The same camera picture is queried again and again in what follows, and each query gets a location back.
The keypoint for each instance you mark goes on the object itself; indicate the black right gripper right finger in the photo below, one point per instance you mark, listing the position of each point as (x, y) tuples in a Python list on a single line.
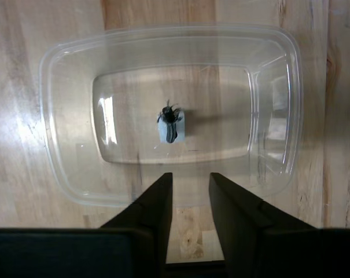
[(235, 220)]

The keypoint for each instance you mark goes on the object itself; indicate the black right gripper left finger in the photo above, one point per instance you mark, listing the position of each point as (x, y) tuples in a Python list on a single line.
[(163, 217)]

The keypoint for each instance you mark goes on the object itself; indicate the clear plastic tub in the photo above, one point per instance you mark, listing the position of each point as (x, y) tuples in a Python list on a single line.
[(70, 162)]

